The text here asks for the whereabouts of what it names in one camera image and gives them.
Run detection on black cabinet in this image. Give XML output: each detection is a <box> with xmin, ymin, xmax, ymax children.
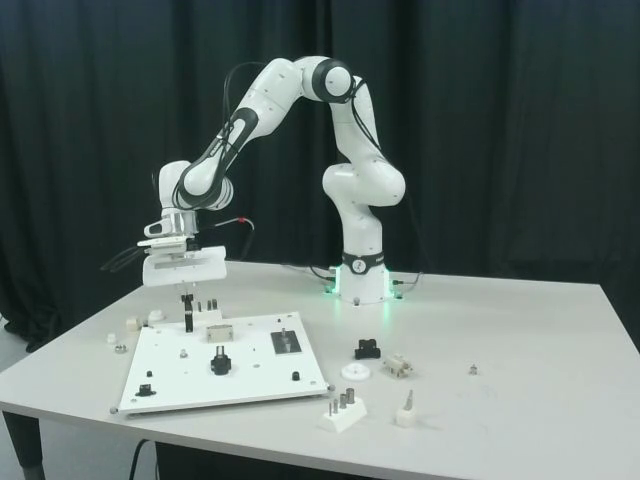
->
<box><xmin>154</xmin><ymin>440</ymin><xmax>341</xmax><ymax>480</ymax></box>

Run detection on white task board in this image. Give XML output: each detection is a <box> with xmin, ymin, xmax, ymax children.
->
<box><xmin>110</xmin><ymin>311</ymin><xmax>335</xmax><ymax>416</ymax></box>

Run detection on black hanging cable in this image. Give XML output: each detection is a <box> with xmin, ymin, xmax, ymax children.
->
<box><xmin>132</xmin><ymin>438</ymin><xmax>157</xmax><ymax>480</ymax></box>

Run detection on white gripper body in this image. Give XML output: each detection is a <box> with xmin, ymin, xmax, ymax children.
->
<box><xmin>142</xmin><ymin>245</ymin><xmax>229</xmax><ymax>289</ymax></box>

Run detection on black curtains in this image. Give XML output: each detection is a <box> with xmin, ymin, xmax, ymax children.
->
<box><xmin>0</xmin><ymin>0</ymin><xmax>640</xmax><ymax>354</ymax></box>

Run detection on beige waterproof plug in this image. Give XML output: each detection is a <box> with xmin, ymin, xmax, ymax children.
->
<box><xmin>382</xmin><ymin>353</ymin><xmax>415</xmax><ymax>379</ymax></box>

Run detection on black table leg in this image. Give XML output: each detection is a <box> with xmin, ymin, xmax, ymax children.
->
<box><xmin>2</xmin><ymin>410</ymin><xmax>42</xmax><ymax>480</ymax></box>

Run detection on black D-SUB plug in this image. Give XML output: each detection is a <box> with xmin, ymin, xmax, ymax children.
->
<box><xmin>353</xmin><ymin>338</ymin><xmax>380</xmax><ymax>361</ymax></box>

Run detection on white round peg holder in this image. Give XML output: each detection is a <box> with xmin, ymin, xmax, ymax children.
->
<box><xmin>318</xmin><ymin>399</ymin><xmax>369</xmax><ymax>434</ymax></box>

